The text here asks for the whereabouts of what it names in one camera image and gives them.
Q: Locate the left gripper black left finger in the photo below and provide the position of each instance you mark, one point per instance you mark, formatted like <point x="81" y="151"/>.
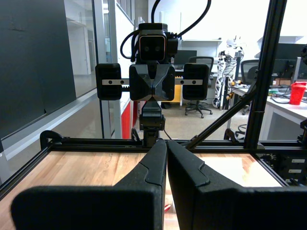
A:
<point x="96" y="208"/>

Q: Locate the black office chair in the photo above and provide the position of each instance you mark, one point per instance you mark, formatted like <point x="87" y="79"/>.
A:
<point x="201" y="60"/>
<point x="248" y="70"/>

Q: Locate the black controller box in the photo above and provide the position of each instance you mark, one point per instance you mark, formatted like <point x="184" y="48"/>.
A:
<point x="283" y="165"/>

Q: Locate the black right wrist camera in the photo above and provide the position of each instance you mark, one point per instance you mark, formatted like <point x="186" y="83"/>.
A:
<point x="152" y="48"/>

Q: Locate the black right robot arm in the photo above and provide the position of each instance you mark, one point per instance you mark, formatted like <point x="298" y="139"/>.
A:
<point x="152" y="122"/>

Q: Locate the red plastic container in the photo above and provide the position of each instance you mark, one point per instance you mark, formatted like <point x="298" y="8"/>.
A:
<point x="297" y="94"/>

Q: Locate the white shelf unit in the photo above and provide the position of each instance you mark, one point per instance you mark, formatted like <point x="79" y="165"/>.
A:
<point x="201" y="45"/>

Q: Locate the grey metal partition frame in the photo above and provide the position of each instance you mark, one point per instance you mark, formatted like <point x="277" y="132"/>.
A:
<point x="60" y="115"/>

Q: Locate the white lattice robot frame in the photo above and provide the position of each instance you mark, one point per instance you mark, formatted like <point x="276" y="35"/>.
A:
<point x="221" y="79"/>

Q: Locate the red panel cabinet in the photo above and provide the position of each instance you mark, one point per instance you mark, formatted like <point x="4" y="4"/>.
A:
<point x="126" y="119"/>

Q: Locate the yellow bin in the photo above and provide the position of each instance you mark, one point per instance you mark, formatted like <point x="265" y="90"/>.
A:
<point x="178" y="94"/>

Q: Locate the white desk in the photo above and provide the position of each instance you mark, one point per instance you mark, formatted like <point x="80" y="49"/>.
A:
<point x="280" y="119"/>

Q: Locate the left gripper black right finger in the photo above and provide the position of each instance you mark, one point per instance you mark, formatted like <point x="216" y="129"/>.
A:
<point x="239" y="208"/>

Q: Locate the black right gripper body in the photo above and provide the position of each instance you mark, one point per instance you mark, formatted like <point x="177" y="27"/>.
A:
<point x="108" y="72"/>

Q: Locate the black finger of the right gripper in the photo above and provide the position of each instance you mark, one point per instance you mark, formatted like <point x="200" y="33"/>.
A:
<point x="166" y="83"/>
<point x="139" y="83"/>

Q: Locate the black aluminium frame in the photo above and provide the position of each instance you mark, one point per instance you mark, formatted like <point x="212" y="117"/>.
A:
<point x="265" y="72"/>

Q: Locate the black monitor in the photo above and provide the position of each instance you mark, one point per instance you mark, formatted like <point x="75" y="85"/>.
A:
<point x="287" y="55"/>
<point x="187" y="56"/>

